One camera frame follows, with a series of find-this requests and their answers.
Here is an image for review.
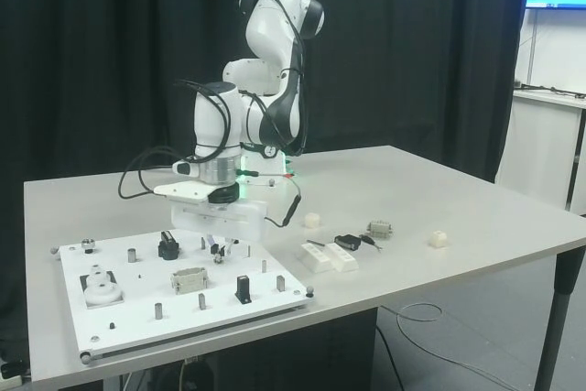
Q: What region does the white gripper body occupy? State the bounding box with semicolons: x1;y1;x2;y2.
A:
169;200;268;243

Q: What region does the flat white mounting plate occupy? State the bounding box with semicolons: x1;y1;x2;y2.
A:
154;182;240;203

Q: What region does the black USB plug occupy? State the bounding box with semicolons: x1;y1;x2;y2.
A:
233;275;253;305

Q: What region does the white task board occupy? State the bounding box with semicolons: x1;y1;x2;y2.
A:
49;221;318;367

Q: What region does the long white holder with holes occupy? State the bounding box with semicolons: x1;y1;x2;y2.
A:
295;244;338;273
322;246;359;274

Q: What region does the black D-SUB plug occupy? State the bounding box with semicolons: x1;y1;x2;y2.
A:
333;234;363;253

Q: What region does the white large gear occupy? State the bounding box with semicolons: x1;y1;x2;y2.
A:
84;284;125;309

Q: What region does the beige waterproof plug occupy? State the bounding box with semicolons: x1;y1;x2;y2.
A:
367;220;396;239

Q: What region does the black curtain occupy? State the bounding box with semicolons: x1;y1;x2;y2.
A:
0;0;535;245

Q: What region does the white cabinet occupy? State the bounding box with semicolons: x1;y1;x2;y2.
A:
496;83;586;217

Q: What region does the dark table leg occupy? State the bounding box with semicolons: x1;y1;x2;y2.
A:
534;251;573;391

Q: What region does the silver wrist ring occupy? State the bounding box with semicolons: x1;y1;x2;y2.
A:
200;157;240;190

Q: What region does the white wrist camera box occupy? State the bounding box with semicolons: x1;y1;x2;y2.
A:
171;159;202;178

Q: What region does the black looped wrist cable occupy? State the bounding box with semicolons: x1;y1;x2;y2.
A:
117;146;203;202

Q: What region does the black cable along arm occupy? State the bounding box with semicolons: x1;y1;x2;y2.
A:
237;0;309;157

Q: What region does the grey floor cable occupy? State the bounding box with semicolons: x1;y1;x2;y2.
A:
396;302;586;391

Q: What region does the black floor cable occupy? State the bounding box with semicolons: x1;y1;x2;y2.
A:
374;326;413;391

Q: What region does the black cable on cabinet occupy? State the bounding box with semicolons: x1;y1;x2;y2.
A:
512;81;586;102

